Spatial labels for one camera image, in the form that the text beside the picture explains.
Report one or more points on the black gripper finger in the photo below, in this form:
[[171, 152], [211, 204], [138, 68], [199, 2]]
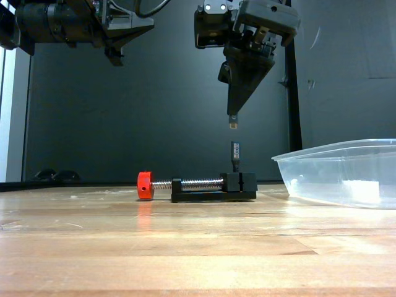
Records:
[[139, 26], [224, 74], [244, 80]]

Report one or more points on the clear plastic tub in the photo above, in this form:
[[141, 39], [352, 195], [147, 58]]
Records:
[[309, 173]]

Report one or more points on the upright black USB adapter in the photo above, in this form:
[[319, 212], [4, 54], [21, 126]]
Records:
[[235, 151]]

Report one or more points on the black vise with red knob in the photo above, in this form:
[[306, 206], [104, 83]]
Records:
[[238, 185]]

